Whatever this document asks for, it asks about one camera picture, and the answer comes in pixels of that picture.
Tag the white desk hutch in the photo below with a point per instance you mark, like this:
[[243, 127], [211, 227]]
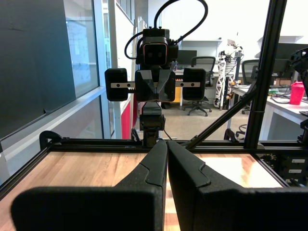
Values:
[[202, 41]]

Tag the black frame clamp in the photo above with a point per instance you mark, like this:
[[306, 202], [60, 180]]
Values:
[[229, 134], [49, 136], [135, 134]]

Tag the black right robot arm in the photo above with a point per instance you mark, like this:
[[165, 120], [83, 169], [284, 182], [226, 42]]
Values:
[[152, 120]]

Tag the yellow cabinet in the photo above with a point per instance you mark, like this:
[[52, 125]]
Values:
[[178, 96]]

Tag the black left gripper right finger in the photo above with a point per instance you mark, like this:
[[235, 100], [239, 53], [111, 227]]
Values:
[[228, 209]]

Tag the black electronics box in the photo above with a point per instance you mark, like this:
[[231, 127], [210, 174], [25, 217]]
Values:
[[276, 166]]

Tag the white lattice stand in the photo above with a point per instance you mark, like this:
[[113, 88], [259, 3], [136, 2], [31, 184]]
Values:
[[222, 81]]

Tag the black mesh office chair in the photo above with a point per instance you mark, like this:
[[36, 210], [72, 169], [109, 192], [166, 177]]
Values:
[[204, 62], [247, 69]]

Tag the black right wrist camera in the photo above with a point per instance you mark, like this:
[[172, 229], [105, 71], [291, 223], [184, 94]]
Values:
[[155, 54]]

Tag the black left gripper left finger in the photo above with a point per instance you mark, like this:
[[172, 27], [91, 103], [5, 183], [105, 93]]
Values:
[[96, 209]]

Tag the black computer monitor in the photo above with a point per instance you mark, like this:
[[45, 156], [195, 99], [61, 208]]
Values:
[[284, 51], [188, 56]]

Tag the black aluminium table frame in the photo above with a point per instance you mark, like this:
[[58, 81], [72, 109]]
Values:
[[265, 72]]

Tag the red plastic jug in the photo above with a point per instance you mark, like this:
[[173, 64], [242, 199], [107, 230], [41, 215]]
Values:
[[297, 95]]

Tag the white office desk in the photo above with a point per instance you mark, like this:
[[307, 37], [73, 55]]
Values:
[[284, 108]]

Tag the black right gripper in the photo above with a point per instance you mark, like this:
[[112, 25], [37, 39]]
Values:
[[116, 77]]

